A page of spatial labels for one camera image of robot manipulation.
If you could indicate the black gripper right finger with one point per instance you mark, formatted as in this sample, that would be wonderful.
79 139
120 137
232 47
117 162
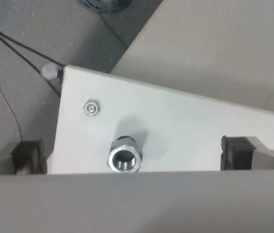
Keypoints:
236 155

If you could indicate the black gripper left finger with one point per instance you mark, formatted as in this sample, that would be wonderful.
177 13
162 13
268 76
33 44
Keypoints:
27 157

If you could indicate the metal hex bolt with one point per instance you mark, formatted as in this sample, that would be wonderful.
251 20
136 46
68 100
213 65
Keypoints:
124 153

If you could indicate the white task board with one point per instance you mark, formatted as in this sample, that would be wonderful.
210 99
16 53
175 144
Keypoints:
175 116

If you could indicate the small metal hex screw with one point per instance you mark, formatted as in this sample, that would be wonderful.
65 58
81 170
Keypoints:
91 107

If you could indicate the grey round board foot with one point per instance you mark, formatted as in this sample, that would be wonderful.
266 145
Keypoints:
49 71

